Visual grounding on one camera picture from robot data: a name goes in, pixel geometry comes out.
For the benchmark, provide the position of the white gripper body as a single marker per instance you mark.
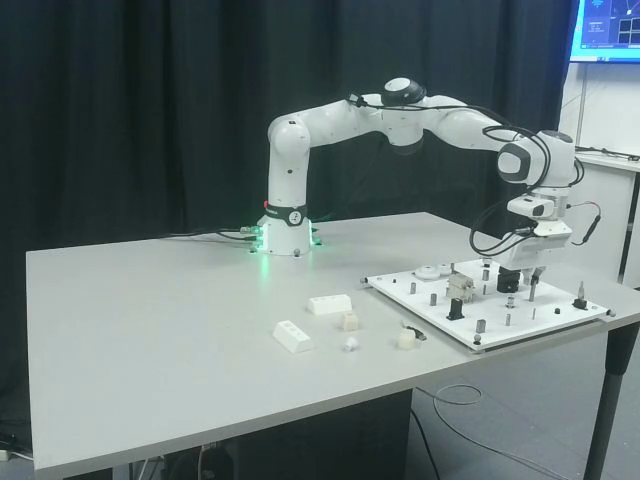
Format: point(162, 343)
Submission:
point(530, 252)

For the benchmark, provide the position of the metal square peg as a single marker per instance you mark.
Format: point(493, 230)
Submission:
point(532, 294)

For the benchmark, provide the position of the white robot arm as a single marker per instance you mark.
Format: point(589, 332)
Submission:
point(290, 165)

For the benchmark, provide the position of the white round-hole peg holder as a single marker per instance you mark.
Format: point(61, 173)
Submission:
point(330, 306)

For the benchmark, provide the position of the white square-hole peg holder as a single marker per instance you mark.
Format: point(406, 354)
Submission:
point(292, 339)

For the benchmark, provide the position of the black D-SUB plug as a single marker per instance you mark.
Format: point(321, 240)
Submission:
point(508, 281)

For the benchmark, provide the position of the metal BNC plug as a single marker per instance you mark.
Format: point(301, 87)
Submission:
point(511, 302)

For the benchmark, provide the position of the white task board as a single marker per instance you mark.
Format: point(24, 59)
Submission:
point(500, 320)

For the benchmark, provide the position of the white medium gear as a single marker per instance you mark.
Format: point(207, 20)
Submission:
point(443, 271)

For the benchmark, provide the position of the white cabinet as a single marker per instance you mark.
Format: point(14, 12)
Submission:
point(610, 210)

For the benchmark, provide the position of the white large gear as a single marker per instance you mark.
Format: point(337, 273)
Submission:
point(426, 275)

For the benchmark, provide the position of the black USB plug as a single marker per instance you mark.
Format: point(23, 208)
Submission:
point(416, 333)

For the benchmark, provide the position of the cream USB plug holder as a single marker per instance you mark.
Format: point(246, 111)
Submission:
point(406, 341)

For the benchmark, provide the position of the black table leg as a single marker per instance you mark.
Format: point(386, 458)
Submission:
point(607, 400)

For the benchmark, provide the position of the small cream plug holder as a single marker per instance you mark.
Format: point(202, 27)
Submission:
point(349, 322)

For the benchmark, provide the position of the small white round holder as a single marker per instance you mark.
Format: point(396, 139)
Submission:
point(350, 344)

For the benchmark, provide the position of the blue screen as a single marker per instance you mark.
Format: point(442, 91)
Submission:
point(607, 30)

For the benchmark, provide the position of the black curtain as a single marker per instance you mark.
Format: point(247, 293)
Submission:
point(150, 100)

